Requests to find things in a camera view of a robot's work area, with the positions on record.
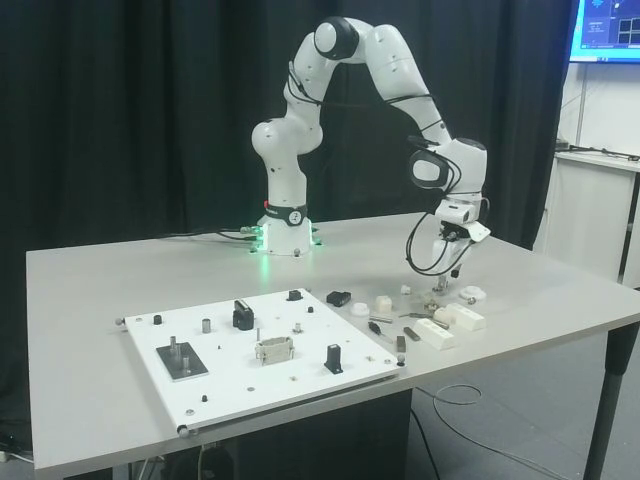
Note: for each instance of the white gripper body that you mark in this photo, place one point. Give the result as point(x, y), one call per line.
point(450, 257)

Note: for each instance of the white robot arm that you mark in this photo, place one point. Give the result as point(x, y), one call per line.
point(280, 165)

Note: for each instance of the white peg holder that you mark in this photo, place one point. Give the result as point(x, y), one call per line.
point(436, 336)
point(467, 317)

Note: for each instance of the thin metal peg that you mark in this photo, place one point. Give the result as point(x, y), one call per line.
point(412, 315)

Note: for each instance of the dark metal square peg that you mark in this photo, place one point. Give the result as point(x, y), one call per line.
point(411, 333)

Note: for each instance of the metal round peg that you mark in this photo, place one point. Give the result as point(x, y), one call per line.
point(381, 316)
point(206, 325)

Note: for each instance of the metal BNC plug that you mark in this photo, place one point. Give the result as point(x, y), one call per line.
point(444, 288)

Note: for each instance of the metal waterproof plug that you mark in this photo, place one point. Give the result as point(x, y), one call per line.
point(430, 300)

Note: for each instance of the white large gear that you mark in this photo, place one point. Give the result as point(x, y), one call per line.
point(472, 292)

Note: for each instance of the white medium gear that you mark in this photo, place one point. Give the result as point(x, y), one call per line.
point(361, 309)

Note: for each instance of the black D-SUB plug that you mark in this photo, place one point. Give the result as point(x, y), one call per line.
point(338, 297)

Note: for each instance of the dark table leg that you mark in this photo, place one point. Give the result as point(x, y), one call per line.
point(605, 400)

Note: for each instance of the white task board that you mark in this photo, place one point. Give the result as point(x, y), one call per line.
point(280, 395)

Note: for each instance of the blue screen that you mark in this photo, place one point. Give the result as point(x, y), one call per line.
point(607, 30)

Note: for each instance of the black curtain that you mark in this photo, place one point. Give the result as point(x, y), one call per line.
point(100, 100)

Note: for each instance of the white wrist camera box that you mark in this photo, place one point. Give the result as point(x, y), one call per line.
point(452, 212)

